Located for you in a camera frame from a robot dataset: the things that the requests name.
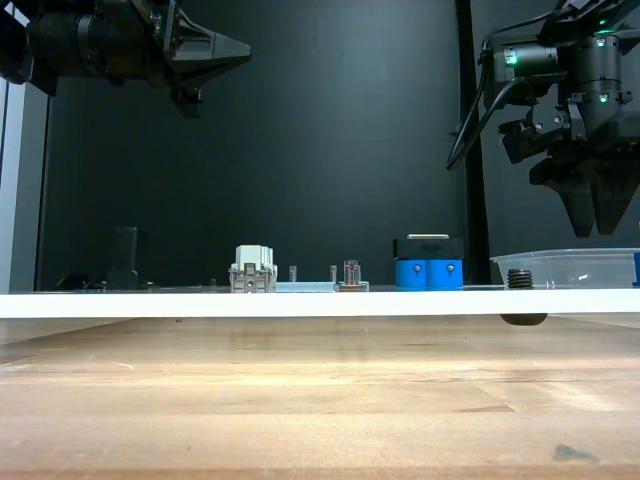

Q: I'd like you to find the black threaded set screw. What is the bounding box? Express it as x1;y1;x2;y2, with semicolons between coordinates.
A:
506;268;536;291

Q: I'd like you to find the clear plastic tub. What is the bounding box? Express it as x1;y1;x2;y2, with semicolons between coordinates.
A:
488;247;640;291

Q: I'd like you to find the black round nut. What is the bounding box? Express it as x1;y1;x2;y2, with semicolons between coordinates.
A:
498;313;550;328

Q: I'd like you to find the blue clamp with black connector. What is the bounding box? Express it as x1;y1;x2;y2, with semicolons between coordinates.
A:
392;233;464;291

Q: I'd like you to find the small black connector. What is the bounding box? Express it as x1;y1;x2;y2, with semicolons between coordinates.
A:
57;226;154;292

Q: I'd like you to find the grey connector housing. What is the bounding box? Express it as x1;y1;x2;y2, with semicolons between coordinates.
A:
228;244;279;295

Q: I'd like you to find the white mounting board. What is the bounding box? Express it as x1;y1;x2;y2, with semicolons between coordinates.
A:
0;287;640;320

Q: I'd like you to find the small metal connector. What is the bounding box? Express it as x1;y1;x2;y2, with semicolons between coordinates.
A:
337;259;371;293

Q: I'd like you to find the aluminium block with two posts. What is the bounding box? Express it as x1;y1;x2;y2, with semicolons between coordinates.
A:
274;265;339;294

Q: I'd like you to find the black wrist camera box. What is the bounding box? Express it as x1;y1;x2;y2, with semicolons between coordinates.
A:
498;118;547;165

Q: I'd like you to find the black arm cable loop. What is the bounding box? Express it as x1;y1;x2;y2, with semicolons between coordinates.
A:
446;19;539;172

